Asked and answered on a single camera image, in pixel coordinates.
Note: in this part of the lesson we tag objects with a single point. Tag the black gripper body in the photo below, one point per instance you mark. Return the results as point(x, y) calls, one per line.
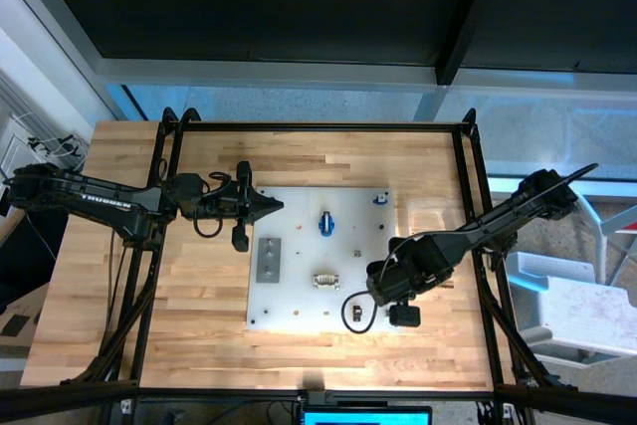
point(243, 241)
point(405, 316)

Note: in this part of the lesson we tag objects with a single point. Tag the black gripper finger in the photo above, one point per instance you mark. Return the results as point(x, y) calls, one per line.
point(261, 198)
point(261, 211)

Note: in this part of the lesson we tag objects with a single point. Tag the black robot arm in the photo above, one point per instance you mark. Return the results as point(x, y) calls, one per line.
point(60, 186)
point(497, 218)

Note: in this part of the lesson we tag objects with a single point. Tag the silver metal bar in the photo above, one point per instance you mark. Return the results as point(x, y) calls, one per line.
point(326, 222)

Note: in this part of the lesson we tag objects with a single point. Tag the blue bar holder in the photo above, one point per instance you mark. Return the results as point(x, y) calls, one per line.
point(326, 234)

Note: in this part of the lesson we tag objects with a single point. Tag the grey metal plate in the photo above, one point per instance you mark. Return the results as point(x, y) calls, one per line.
point(261, 261)

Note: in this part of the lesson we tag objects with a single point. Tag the small black clamp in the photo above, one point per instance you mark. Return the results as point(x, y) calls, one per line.
point(357, 313)

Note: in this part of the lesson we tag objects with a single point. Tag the white task board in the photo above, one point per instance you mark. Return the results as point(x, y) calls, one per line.
point(293, 271)

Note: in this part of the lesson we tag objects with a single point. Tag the beige connector housing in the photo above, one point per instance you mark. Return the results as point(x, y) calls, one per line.
point(326, 281)

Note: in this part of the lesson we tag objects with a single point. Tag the clear plastic tub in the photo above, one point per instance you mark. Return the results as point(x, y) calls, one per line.
point(428, 216)

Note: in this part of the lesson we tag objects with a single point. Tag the laptop with blue screen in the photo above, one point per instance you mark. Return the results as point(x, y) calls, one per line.
point(363, 417)

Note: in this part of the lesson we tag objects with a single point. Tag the small blue holder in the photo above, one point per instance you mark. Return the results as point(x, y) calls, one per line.
point(376, 202)

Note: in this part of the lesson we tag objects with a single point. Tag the white step stool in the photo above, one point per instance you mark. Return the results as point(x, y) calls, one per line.
point(587, 305)

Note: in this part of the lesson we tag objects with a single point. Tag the white tubular ladder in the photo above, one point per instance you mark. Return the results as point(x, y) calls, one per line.
point(600, 256)

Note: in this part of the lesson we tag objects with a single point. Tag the light cardboard box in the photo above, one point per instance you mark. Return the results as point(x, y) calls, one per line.
point(37, 305)

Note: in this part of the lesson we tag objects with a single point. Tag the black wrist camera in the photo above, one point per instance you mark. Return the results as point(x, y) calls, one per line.
point(376, 278)

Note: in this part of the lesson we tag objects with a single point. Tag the black aluminium frame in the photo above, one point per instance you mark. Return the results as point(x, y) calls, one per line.
point(318, 125)

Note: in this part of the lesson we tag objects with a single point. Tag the small white frame tag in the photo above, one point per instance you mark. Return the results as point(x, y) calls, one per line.
point(125, 405)
point(507, 411)

